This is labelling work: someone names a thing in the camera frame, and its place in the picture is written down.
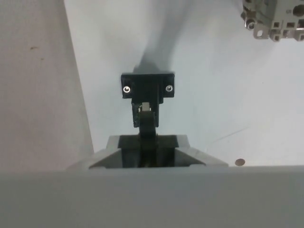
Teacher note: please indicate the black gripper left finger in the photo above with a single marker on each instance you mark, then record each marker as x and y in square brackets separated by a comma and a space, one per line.
[129, 152]

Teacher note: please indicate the beige connector housing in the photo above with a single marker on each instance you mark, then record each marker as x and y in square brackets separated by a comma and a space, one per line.
[273, 16]

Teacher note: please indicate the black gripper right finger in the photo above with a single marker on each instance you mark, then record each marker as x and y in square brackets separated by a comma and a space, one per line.
[166, 152]

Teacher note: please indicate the black USB plug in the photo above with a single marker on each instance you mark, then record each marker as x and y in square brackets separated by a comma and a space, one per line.
[147, 123]

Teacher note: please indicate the white task board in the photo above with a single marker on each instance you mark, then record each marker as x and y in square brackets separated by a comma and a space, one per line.
[213, 95]

